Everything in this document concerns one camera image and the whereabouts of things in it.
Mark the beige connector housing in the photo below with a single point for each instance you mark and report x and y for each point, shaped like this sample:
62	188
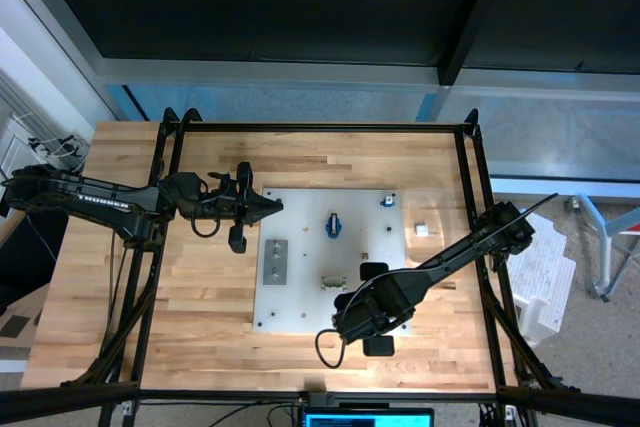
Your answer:
334	283

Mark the grey metal plate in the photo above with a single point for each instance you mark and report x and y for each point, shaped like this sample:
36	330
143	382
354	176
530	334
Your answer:
276	264

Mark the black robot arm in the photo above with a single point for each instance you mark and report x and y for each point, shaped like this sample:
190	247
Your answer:
100	199
450	259

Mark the screen with blue edge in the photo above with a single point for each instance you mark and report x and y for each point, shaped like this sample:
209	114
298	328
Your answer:
365	419

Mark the grey metal stand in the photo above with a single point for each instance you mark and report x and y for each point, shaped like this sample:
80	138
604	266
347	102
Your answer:
605	247

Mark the black aluminium frame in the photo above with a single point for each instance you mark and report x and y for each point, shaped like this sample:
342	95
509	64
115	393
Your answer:
300	127

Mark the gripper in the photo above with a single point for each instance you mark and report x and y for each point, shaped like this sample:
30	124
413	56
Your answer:
243	207
375	271

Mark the white taskboard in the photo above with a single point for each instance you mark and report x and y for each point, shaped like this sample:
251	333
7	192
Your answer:
300	212

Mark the small blue clamp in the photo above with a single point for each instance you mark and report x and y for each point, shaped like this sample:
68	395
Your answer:
384	203

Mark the black case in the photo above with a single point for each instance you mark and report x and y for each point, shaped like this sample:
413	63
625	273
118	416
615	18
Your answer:
25	257

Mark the white styrofoam packaging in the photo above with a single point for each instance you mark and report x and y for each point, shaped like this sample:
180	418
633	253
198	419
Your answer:
545	287

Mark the white foam block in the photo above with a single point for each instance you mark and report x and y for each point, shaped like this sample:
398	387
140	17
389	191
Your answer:
422	229

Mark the clear plastic tub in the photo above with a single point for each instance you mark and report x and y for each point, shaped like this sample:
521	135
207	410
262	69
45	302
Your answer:
430	207

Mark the black table camera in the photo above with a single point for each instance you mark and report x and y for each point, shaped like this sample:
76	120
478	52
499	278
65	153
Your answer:
314	399

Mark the large blue clamp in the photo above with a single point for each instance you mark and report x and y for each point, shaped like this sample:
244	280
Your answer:
333	225

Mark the black wall column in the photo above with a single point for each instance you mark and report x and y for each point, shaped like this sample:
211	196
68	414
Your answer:
470	12

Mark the silver slotted post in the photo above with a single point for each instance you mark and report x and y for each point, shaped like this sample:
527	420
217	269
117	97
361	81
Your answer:
275	250

